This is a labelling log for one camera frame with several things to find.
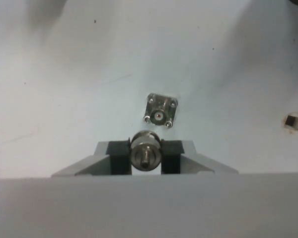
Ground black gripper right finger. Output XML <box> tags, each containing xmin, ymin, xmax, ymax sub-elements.
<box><xmin>159</xmin><ymin>139</ymin><xmax>239</xmax><ymax>175</ymax></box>

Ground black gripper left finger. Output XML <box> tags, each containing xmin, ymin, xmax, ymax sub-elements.
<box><xmin>51</xmin><ymin>140</ymin><xmax>133</xmax><ymax>178</ymax></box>

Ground metal BNC plug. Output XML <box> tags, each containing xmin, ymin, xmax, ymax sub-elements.
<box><xmin>129</xmin><ymin>129</ymin><xmax>163</xmax><ymax>175</ymax></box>

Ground white task board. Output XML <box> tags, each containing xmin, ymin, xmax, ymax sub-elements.
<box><xmin>0</xmin><ymin>0</ymin><xmax>298</xmax><ymax>179</ymax></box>

